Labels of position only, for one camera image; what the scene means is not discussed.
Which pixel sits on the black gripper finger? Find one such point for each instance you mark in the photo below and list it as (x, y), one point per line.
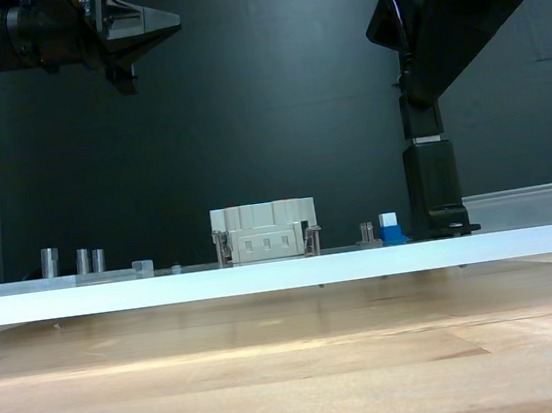
(382, 27)
(132, 20)
(459, 18)
(135, 45)

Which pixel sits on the beige connector housing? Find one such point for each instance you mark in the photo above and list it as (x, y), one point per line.
(265, 243)

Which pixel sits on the small blue socket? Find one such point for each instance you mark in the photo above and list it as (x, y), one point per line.
(393, 235)

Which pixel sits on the silver standoff bolt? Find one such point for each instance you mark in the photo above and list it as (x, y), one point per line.
(83, 261)
(98, 260)
(49, 262)

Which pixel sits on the small grey metal block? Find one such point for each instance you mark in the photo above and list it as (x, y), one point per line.
(143, 267)

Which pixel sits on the grey metal plate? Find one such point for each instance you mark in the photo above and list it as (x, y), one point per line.
(24, 287)

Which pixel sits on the white plastic board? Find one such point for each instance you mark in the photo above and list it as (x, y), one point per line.
(264, 276)

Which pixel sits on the small silver bracket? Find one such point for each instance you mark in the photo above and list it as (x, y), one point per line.
(368, 243)

